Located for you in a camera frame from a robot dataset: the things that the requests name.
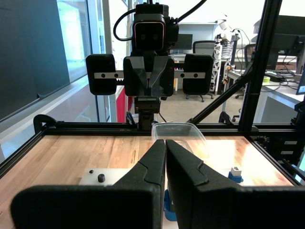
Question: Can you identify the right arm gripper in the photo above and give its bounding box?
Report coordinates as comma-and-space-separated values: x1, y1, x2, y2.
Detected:
85, 53, 214, 96

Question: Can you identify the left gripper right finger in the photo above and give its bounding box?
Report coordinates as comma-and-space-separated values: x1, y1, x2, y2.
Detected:
165, 139, 305, 229

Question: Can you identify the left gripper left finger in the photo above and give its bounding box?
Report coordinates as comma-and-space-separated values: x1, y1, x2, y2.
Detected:
10, 139, 166, 229

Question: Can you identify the blue socket with white insert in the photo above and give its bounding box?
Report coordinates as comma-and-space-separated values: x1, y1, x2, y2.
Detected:
228, 167, 244, 183

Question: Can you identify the white plastic board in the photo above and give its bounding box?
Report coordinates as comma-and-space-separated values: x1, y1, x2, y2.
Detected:
78, 167, 294, 229

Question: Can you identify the red panel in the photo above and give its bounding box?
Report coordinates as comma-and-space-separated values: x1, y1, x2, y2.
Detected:
115, 85, 134, 124

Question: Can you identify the small black monitor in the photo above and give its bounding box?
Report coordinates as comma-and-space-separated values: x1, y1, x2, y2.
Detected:
173, 33, 193, 51

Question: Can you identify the clear plastic tub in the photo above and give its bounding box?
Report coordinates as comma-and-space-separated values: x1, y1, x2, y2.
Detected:
151, 122, 210, 160

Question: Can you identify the blue D-sub connector holder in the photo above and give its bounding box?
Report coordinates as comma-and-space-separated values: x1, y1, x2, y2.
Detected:
163, 189, 177, 221

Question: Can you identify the black office chair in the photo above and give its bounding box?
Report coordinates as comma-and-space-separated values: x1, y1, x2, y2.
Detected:
185, 40, 216, 103

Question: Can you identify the white lattice stand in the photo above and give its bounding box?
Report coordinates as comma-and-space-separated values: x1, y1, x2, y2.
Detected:
213, 20, 234, 95

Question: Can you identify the white office desk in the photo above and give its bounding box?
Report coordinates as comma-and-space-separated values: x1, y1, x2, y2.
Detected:
224, 68, 305, 125

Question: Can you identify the large black monitor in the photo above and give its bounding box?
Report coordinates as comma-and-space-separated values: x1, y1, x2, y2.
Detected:
256, 15, 305, 70

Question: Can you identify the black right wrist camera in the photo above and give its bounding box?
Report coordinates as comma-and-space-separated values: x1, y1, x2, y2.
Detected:
132, 13, 167, 52

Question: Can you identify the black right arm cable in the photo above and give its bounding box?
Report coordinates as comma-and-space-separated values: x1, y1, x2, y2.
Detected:
177, 0, 208, 22
113, 9, 136, 44

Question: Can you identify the black aluminium frame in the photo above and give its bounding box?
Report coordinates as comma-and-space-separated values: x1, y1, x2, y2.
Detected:
0, 0, 305, 191

